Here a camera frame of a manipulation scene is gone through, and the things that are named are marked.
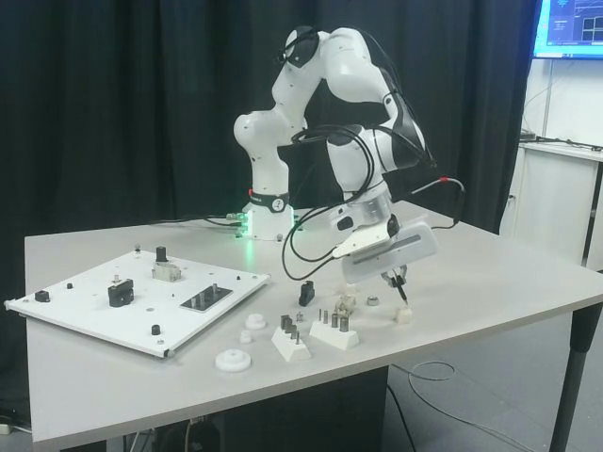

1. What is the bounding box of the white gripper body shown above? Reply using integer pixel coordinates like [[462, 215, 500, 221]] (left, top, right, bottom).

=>
[[337, 219, 440, 286]]

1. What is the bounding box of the white round peg holder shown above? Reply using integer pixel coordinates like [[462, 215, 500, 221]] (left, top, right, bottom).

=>
[[309, 321, 360, 351]]

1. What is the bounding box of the white square peg holder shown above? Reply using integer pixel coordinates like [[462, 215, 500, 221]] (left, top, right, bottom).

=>
[[271, 327, 312, 363]]

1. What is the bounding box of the white cabinet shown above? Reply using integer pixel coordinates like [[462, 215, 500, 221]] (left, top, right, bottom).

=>
[[498, 138, 603, 273]]

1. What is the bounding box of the white large gear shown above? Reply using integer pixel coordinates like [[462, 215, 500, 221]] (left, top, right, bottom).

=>
[[214, 349, 253, 374]]

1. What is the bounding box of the black table leg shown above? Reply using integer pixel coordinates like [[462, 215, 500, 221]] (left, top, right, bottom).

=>
[[550, 306, 596, 452]]

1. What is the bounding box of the blue monitor screen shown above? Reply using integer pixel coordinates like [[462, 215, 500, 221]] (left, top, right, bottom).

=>
[[531, 0, 603, 60]]

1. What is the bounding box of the white task board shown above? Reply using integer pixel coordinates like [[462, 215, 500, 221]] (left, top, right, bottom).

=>
[[3, 246, 273, 360]]

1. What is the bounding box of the black curtain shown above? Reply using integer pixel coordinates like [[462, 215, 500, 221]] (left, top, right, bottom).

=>
[[0, 0, 536, 429]]

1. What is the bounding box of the white wrist camera plate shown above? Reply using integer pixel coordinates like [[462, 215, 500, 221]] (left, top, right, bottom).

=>
[[332, 229, 395, 259]]

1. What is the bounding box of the silver wrist ring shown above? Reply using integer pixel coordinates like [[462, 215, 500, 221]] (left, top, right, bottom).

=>
[[355, 196, 393, 232]]

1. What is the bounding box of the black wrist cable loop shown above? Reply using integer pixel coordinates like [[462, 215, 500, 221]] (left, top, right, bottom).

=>
[[281, 202, 348, 283]]

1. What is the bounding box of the grey floor cable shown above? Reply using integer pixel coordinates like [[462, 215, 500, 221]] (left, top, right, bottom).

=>
[[407, 361, 557, 452]]

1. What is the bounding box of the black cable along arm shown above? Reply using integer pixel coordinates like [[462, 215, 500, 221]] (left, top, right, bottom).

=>
[[281, 27, 437, 171]]

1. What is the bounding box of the black base cable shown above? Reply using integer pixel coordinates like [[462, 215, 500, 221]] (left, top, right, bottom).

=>
[[140, 212, 246, 228]]

